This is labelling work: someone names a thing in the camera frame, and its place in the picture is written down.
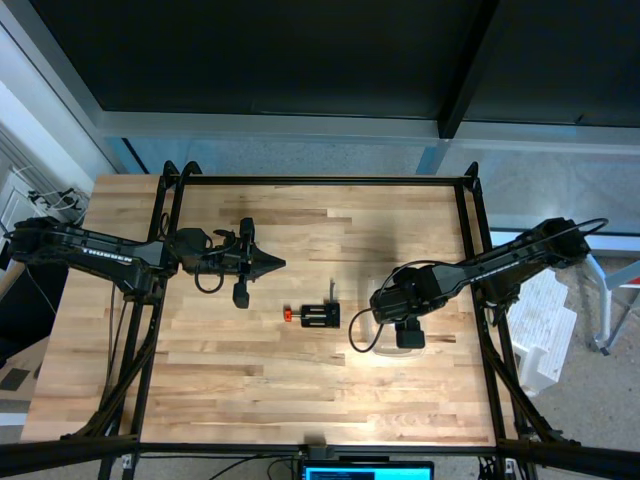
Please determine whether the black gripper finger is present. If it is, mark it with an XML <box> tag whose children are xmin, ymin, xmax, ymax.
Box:
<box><xmin>249</xmin><ymin>262</ymin><xmax>286</xmax><ymax>284</ymax></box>
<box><xmin>251</xmin><ymin>243</ymin><xmax>287</xmax><ymax>264</ymax></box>

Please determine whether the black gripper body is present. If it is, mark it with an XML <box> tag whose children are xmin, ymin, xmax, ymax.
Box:
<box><xmin>219</xmin><ymin>217</ymin><xmax>257</xmax><ymax>309</ymax></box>
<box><xmin>393</xmin><ymin>318</ymin><xmax>428</xmax><ymax>350</ymax></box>

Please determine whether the clear plastic tub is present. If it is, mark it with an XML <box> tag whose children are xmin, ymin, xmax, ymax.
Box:
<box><xmin>363</xmin><ymin>275</ymin><xmax>429</xmax><ymax>358</ymax></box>

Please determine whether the black vise clamp orange knob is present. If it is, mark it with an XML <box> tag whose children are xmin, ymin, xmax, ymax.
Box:
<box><xmin>283</xmin><ymin>301</ymin><xmax>342</xmax><ymax>330</ymax></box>

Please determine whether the white foam block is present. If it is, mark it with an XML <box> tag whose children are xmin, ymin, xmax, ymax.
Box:
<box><xmin>507</xmin><ymin>272</ymin><xmax>572</xmax><ymax>399</ymax></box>

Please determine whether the blue laptop screen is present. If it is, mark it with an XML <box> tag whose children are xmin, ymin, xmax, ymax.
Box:
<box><xmin>299</xmin><ymin>460</ymin><xmax>435</xmax><ymax>480</ymax></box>

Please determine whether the grey metal stand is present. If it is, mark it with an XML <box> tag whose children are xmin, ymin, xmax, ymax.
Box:
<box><xmin>564</xmin><ymin>247</ymin><xmax>640</xmax><ymax>357</ymax></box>

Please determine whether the cardboard box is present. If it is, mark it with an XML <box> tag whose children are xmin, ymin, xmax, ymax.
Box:
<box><xmin>0</xmin><ymin>334</ymin><xmax>51</xmax><ymax>401</ymax></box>

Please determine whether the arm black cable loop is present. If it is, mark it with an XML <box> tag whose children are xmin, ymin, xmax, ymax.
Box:
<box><xmin>193</xmin><ymin>258</ymin><xmax>225</xmax><ymax>295</ymax></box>
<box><xmin>348</xmin><ymin>277</ymin><xmax>391</xmax><ymax>354</ymax></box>

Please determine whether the black aluminium frame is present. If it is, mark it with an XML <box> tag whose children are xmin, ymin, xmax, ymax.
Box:
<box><xmin>0</xmin><ymin>159</ymin><xmax>640</xmax><ymax>480</ymax></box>

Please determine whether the black table-level camera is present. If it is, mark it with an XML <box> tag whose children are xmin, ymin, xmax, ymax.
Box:
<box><xmin>304</xmin><ymin>435</ymin><xmax>335</xmax><ymax>459</ymax></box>

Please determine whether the white cable bundle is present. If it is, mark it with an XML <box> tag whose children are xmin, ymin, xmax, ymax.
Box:
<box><xmin>27</xmin><ymin>187</ymin><xmax>86</xmax><ymax>214</ymax></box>

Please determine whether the long arm cable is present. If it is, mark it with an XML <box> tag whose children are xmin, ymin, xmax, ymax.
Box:
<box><xmin>544</xmin><ymin>216</ymin><xmax>610</xmax><ymax>239</ymax></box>

